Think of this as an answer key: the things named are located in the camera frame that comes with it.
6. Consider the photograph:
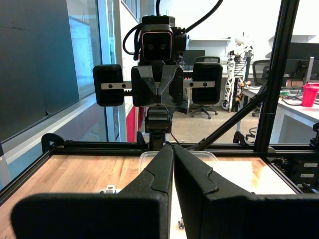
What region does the white desk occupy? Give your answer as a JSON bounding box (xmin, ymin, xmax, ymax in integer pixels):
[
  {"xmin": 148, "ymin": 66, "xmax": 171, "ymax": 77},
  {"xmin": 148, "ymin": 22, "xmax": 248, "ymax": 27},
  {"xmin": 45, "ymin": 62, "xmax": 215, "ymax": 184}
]
[{"xmin": 240, "ymin": 86, "xmax": 319, "ymax": 144}]

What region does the black aluminium frame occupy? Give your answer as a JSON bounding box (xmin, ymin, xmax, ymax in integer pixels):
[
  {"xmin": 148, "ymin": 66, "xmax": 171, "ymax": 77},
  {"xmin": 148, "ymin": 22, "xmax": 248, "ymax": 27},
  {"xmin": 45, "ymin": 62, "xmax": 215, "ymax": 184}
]
[{"xmin": 0, "ymin": 0, "xmax": 319, "ymax": 207}]

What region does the black computer monitor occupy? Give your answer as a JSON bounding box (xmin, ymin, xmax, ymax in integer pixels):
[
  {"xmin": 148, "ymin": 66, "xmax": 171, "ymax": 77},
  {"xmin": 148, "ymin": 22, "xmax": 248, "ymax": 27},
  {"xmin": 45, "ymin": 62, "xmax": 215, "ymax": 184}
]
[
  {"xmin": 283, "ymin": 42, "xmax": 319, "ymax": 83},
  {"xmin": 183, "ymin": 49, "xmax": 206, "ymax": 66}
]

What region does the white task board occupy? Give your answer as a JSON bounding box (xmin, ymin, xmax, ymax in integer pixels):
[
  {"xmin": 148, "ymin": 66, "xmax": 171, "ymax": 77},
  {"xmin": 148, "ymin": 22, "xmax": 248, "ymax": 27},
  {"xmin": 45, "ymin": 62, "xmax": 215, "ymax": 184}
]
[{"xmin": 94, "ymin": 160, "xmax": 299, "ymax": 239}]

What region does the person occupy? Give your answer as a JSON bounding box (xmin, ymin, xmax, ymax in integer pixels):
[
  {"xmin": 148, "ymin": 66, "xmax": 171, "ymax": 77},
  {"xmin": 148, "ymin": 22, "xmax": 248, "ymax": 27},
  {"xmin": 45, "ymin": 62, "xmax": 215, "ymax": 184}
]
[{"xmin": 174, "ymin": 88, "xmax": 191, "ymax": 115}]

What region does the black chair base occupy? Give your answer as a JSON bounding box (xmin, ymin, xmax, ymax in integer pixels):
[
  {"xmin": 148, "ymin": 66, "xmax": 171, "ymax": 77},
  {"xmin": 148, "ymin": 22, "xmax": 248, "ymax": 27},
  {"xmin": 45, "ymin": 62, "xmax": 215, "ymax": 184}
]
[{"xmin": 245, "ymin": 126, "xmax": 259, "ymax": 143}]

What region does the red cabinet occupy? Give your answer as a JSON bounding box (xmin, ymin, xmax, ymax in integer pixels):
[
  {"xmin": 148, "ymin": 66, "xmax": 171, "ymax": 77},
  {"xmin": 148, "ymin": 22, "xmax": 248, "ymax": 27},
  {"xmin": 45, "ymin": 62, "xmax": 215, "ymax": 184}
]
[{"xmin": 126, "ymin": 103, "xmax": 145, "ymax": 143}]

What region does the red plastic cup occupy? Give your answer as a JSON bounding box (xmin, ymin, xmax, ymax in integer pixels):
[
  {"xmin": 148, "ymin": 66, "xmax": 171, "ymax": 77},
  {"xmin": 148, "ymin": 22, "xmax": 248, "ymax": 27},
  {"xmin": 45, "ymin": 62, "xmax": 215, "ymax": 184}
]
[{"xmin": 301, "ymin": 82, "xmax": 319, "ymax": 108}]

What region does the black box with white labels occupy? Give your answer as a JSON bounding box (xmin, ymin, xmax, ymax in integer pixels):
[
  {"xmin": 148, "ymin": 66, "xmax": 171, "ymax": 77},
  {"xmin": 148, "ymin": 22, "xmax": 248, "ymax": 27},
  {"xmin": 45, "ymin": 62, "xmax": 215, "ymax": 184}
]
[{"xmin": 270, "ymin": 154, "xmax": 319, "ymax": 194}]

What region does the black office chair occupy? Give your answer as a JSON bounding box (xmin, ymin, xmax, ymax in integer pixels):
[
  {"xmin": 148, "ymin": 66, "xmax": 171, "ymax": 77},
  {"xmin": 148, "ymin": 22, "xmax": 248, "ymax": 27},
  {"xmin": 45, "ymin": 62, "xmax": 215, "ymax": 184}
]
[
  {"xmin": 189, "ymin": 56, "xmax": 222, "ymax": 120},
  {"xmin": 251, "ymin": 59, "xmax": 271, "ymax": 118}
]

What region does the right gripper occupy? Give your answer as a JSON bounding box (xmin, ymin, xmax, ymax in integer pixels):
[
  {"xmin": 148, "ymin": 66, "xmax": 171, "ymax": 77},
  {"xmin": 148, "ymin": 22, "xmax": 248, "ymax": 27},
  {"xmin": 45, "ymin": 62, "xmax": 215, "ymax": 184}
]
[{"xmin": 92, "ymin": 62, "xmax": 223, "ymax": 108}]

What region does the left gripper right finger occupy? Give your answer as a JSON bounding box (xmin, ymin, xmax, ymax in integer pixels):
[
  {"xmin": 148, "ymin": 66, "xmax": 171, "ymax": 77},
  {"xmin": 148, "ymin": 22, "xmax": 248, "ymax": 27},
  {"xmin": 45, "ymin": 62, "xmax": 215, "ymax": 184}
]
[{"xmin": 173, "ymin": 145, "xmax": 319, "ymax": 239}]

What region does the clear plastic tub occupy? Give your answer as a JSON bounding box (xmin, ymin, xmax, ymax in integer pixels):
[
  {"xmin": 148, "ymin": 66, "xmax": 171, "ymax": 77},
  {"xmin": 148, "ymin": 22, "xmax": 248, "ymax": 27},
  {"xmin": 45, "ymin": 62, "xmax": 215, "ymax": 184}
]
[{"xmin": 138, "ymin": 150, "xmax": 219, "ymax": 175}]

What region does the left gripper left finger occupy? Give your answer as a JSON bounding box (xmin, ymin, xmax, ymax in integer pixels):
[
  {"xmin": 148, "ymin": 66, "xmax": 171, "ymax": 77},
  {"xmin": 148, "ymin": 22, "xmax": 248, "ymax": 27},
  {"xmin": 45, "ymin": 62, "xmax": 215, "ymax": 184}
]
[{"xmin": 9, "ymin": 144, "xmax": 174, "ymax": 239}]

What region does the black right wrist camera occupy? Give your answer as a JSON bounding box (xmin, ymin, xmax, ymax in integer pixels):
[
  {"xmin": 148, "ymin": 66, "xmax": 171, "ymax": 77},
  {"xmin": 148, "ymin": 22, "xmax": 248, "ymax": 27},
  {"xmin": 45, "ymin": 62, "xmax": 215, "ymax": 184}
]
[{"xmin": 141, "ymin": 24, "xmax": 174, "ymax": 62}]

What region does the blue and white connector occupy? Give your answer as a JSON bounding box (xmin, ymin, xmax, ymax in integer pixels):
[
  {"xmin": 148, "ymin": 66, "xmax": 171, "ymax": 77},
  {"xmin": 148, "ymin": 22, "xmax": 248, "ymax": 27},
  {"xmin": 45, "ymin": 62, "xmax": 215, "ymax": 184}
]
[{"xmin": 99, "ymin": 184, "xmax": 118, "ymax": 195}]

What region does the white lattice robot model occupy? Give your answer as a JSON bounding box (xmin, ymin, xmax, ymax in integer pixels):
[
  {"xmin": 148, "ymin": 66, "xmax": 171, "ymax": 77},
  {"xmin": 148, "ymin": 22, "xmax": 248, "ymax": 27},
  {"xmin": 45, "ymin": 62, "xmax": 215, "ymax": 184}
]
[{"xmin": 222, "ymin": 31, "xmax": 255, "ymax": 112}]

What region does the black camera cable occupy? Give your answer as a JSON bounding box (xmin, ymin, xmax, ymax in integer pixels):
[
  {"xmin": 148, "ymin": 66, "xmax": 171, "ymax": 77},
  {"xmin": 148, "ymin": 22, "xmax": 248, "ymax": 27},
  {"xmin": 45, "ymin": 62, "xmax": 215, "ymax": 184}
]
[{"xmin": 123, "ymin": 23, "xmax": 144, "ymax": 62}]

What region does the white wall shelf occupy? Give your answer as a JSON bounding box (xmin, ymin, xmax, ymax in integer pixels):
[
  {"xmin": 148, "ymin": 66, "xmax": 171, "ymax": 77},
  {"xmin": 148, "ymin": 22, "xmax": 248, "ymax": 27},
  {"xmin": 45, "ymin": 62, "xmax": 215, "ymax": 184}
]
[
  {"xmin": 188, "ymin": 37, "xmax": 232, "ymax": 52},
  {"xmin": 268, "ymin": 34, "xmax": 319, "ymax": 44}
]

